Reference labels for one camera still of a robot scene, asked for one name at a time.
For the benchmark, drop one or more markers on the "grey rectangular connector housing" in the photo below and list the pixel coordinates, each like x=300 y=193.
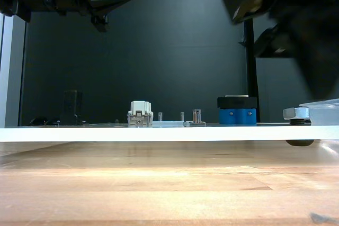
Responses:
x=139 y=116

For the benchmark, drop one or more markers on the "black connector with silver top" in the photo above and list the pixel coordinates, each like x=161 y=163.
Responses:
x=237 y=103

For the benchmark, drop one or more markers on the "small metal socket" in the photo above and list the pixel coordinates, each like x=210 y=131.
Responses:
x=196 y=116

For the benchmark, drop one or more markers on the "aluminium bar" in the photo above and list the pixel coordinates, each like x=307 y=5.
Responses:
x=169 y=124

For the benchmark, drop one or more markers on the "clear plastic tub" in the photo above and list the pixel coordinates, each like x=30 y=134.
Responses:
x=325 y=116

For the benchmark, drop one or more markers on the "silver bar screw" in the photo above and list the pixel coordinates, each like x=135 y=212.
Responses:
x=160 y=117
x=182 y=117

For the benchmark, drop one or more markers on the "silver hex nut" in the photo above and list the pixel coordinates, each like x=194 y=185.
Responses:
x=295 y=113

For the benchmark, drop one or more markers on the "black rubber board foot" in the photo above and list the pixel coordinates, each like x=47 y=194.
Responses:
x=299 y=143

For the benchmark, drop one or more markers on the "white board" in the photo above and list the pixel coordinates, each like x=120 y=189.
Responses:
x=159 y=134

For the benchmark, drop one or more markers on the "grey window frame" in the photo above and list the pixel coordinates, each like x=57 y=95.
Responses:
x=14 y=77

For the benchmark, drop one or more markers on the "blue clamp block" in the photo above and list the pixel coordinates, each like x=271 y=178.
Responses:
x=237 y=118

